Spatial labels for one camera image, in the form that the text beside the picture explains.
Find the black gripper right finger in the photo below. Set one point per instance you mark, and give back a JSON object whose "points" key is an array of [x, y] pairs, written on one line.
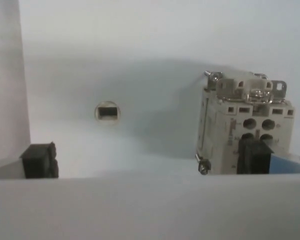
{"points": [[255, 160]]}

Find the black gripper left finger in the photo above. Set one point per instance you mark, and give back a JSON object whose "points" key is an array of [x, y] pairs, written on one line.
{"points": [[40, 162]]}

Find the grey waterproof plug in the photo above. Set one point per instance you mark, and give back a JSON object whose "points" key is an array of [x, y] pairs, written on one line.
{"points": [[223, 117]]}

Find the white task board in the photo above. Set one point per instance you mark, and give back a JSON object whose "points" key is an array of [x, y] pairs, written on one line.
{"points": [[140, 50]]}

